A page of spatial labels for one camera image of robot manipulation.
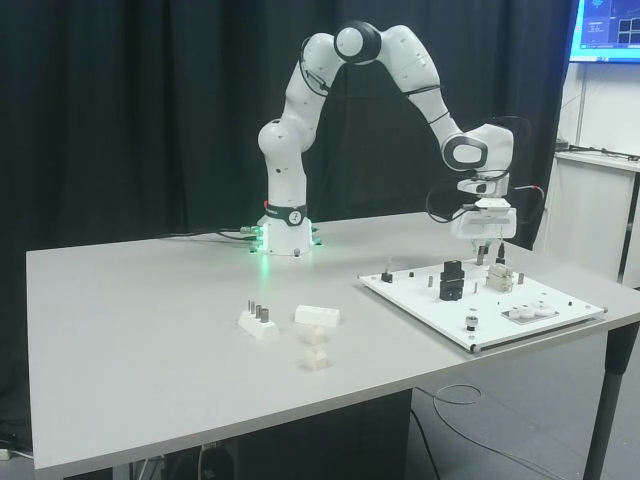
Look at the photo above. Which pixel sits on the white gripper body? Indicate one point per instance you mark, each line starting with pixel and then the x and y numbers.
pixel 485 225

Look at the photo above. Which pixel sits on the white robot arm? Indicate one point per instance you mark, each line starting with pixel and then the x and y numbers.
pixel 285 170

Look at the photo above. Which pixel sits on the white square peg holder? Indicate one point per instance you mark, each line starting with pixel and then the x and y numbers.
pixel 316 316

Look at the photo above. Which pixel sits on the thick metal round peg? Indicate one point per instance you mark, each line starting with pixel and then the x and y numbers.
pixel 260 314

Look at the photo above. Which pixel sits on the white round peg holder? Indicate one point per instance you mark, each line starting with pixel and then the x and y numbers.
pixel 257 328

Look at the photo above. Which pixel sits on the flat white mounting plate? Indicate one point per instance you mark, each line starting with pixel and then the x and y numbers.
pixel 492 204

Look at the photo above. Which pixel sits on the black D-SUB plug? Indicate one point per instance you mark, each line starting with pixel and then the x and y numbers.
pixel 451 285

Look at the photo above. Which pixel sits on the round metal plug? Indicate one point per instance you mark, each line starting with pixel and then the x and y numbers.
pixel 470 321

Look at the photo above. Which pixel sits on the white medium gear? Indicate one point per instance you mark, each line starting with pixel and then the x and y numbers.
pixel 525 313

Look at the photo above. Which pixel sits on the white large gear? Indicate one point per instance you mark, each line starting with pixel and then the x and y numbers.
pixel 543 308

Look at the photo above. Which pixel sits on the white task board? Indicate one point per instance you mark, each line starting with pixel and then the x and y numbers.
pixel 400 292

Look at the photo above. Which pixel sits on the small black plug metal pin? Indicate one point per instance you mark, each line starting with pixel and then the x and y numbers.
pixel 386 276

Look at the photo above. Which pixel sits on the white cabinet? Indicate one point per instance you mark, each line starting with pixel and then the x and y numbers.
pixel 590 215

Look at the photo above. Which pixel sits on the small cream cube holder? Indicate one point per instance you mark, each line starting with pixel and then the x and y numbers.
pixel 315 360

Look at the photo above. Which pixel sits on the black table leg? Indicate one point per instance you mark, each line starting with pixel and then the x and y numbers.
pixel 607 400

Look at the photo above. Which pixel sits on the blue screen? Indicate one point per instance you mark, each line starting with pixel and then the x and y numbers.
pixel 607 30

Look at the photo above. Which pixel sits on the black curtain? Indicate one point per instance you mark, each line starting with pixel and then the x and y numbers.
pixel 125 125

